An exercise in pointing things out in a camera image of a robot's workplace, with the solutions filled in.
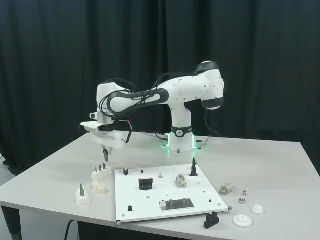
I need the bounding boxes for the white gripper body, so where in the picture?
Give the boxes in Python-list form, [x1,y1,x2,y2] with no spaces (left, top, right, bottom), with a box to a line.
[84,127,125,151]

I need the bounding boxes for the white long peg holder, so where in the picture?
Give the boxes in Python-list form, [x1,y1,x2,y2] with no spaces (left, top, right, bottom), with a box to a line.
[91,167,113,180]

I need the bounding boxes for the white short peg holder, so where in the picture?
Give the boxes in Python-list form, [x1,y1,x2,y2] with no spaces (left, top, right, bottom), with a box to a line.
[74,191,91,206]

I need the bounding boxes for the white task board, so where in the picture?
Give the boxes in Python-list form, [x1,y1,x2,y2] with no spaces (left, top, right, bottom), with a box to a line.
[113,164,233,224]

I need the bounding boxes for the black under-table panel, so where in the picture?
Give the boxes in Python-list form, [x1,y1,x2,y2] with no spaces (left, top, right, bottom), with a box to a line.
[77,221,208,240]

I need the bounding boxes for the black curtains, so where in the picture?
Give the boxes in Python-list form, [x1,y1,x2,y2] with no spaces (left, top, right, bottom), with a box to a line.
[0,0,320,176]

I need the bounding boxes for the dark grey table leg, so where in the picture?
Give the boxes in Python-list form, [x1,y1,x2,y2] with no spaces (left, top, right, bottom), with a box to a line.
[0,205,21,240]

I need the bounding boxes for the black D-SUB plug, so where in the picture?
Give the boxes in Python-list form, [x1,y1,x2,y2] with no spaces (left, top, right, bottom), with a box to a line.
[204,211,220,229]

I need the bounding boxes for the beige rectangular plug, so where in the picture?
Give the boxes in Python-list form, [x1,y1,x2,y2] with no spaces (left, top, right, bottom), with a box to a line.
[219,183,236,195]

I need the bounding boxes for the white large gear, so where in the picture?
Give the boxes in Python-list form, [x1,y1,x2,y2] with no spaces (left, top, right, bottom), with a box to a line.
[232,214,252,228]

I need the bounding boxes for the white medium gear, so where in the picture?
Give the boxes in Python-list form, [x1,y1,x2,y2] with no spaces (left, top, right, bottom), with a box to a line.
[250,204,265,215]

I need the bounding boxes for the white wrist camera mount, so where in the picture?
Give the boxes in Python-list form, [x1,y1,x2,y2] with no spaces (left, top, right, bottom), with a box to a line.
[79,111,118,133]

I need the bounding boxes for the black base cable on table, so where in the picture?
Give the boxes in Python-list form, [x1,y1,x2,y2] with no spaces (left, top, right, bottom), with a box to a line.
[142,131,171,141]

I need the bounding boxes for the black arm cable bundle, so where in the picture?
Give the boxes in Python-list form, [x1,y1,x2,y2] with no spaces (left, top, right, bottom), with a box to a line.
[98,72,181,118]

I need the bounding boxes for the black floor cable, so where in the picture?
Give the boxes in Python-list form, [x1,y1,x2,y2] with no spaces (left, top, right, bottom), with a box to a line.
[65,219,79,240]

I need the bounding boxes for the black base cable behind arm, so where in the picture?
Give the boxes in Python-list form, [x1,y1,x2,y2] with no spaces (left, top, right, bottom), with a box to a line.
[194,108,226,146]

